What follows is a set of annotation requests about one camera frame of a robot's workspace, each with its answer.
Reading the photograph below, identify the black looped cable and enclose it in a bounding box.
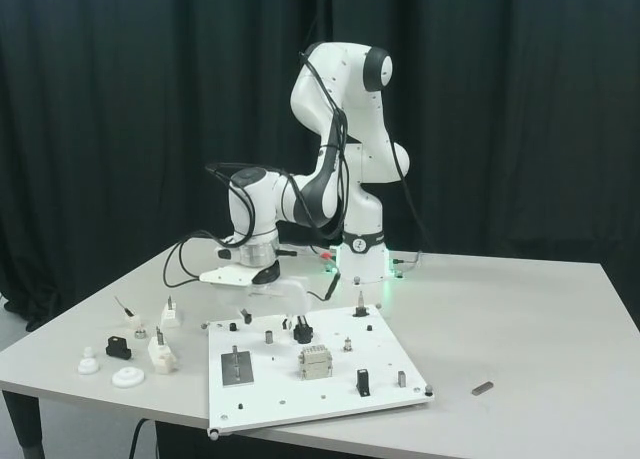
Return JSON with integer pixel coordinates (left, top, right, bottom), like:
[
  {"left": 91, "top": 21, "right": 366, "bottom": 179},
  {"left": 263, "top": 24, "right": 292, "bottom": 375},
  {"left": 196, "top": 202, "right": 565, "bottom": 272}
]
[{"left": 161, "top": 232, "right": 237, "bottom": 288}]

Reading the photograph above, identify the black cable bundle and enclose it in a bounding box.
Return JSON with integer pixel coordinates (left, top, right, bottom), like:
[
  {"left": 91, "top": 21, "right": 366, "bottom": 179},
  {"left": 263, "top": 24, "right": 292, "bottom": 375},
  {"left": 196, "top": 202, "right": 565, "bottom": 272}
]
[{"left": 204, "top": 51, "right": 352, "bottom": 241}]

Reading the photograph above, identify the white large gear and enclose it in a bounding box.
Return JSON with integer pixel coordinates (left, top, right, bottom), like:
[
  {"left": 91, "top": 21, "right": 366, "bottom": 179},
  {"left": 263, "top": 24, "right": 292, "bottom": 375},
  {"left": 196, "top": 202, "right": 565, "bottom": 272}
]
[{"left": 110, "top": 366, "right": 147, "bottom": 391}]

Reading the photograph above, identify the white task board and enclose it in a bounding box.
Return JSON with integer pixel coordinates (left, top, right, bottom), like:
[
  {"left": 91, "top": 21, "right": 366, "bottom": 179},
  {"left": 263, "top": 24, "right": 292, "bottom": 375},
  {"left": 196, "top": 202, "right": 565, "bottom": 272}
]
[{"left": 206, "top": 302, "right": 435, "bottom": 427}]

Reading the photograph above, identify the black D-SUB plug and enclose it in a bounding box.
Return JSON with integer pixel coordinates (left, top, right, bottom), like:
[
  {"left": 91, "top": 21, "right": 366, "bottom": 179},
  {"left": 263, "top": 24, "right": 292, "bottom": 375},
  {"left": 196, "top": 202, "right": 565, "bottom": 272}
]
[{"left": 104, "top": 334, "right": 132, "bottom": 362}]

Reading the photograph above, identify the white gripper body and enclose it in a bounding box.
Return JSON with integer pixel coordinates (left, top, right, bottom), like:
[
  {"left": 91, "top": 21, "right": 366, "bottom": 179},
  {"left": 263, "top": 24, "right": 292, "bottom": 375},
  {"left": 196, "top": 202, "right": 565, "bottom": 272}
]
[{"left": 234, "top": 276, "right": 310, "bottom": 315}]

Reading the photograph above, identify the black waterproof plug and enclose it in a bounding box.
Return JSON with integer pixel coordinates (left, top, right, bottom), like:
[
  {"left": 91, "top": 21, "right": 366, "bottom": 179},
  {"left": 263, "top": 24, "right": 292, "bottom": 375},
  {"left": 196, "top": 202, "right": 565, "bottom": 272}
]
[{"left": 291, "top": 314, "right": 314, "bottom": 345}]

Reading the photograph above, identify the white peg holder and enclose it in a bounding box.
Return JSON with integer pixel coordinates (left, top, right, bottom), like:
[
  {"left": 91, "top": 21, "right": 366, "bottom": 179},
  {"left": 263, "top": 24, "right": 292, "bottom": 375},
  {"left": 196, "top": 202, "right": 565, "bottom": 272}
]
[
  {"left": 147, "top": 338, "right": 180, "bottom": 377},
  {"left": 159, "top": 301, "right": 183, "bottom": 329}
]

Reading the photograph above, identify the thin black rod on wire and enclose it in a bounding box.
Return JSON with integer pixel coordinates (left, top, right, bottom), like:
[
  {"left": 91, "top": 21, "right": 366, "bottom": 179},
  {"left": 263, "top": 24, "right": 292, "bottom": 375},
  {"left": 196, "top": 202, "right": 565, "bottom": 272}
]
[{"left": 276, "top": 248, "right": 344, "bottom": 303}]

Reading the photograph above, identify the black table leg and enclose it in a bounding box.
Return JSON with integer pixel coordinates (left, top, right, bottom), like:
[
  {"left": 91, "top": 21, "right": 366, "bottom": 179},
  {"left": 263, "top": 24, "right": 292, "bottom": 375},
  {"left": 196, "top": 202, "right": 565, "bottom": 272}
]
[{"left": 1, "top": 389, "right": 42, "bottom": 459}]

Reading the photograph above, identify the black curtain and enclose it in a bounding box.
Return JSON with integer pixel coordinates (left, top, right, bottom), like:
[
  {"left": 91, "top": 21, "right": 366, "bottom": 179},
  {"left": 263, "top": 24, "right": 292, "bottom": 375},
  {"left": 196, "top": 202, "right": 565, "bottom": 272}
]
[{"left": 0, "top": 0, "right": 640, "bottom": 333}]

